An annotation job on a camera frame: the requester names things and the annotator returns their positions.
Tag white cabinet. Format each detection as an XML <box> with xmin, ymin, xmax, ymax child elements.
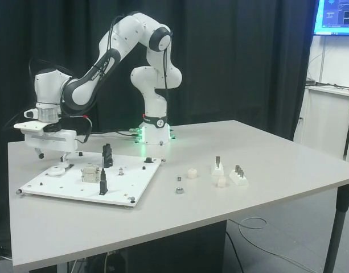
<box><xmin>293</xmin><ymin>84</ymin><xmax>349</xmax><ymax>165</ymax></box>

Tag black curtain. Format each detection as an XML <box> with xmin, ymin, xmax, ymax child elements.
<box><xmin>0</xmin><ymin>0</ymin><xmax>321</xmax><ymax>258</ymax></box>

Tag silver flange ring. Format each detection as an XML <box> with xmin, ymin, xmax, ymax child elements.
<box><xmin>36</xmin><ymin>106</ymin><xmax>60</xmax><ymax>123</ymax></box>

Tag white single peg holder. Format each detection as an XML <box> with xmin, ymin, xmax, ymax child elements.
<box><xmin>210</xmin><ymin>163</ymin><xmax>225</xmax><ymax>176</ymax></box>

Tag white multi peg holder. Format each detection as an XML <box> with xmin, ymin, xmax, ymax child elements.
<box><xmin>229</xmin><ymin>169</ymin><xmax>249</xmax><ymax>187</ymax></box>

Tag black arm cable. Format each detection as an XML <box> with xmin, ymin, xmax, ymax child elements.
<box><xmin>3</xmin><ymin>13</ymin><xmax>173</xmax><ymax>134</ymax></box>

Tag flat white mount plate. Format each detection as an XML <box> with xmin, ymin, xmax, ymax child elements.
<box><xmin>14</xmin><ymin>120</ymin><xmax>50</xmax><ymax>133</ymax></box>

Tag black base cable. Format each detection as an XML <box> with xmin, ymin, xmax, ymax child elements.
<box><xmin>90</xmin><ymin>129</ymin><xmax>142</xmax><ymax>142</ymax></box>

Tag black D-SUB plug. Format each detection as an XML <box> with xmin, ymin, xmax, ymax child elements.
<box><xmin>101</xmin><ymin>143</ymin><xmax>114</xmax><ymax>169</ymax></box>

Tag grey floor cable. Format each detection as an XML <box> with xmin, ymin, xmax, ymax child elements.
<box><xmin>229</xmin><ymin>217</ymin><xmax>329</xmax><ymax>270</ymax></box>

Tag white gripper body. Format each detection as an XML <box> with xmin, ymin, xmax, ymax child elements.
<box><xmin>23</xmin><ymin>129</ymin><xmax>79</xmax><ymax>152</ymax></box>

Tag black upright plug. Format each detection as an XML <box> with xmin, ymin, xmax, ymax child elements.
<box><xmin>97</xmin><ymin>168</ymin><xmax>109</xmax><ymax>197</ymax></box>

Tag white task board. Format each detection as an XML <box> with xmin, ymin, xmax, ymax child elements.
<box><xmin>16</xmin><ymin>150</ymin><xmax>166</xmax><ymax>210</ymax></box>

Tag black table leg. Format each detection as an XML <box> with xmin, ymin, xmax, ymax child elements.
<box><xmin>324</xmin><ymin>181</ymin><xmax>349</xmax><ymax>273</ymax></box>

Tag blue monitor screen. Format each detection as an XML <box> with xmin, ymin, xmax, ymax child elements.
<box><xmin>313</xmin><ymin>0</ymin><xmax>349</xmax><ymax>36</ymax></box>

